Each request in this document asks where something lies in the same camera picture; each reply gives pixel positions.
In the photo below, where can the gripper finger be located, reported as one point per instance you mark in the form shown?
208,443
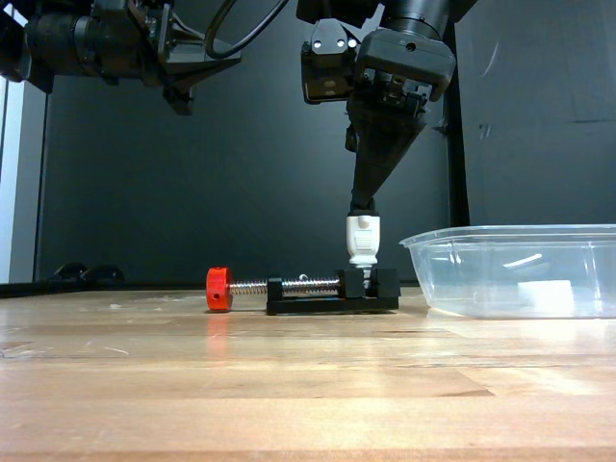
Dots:
187,48
351,139
380,144
192,72

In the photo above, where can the black clamp with orange knob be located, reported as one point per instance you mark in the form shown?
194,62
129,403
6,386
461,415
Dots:
332,305

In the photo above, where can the clear plastic tub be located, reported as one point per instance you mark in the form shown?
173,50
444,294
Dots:
481,308

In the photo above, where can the small white block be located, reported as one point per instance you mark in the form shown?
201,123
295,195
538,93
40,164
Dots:
544,293

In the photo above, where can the black rounded bracket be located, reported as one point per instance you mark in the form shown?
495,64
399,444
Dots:
72,272
105,273

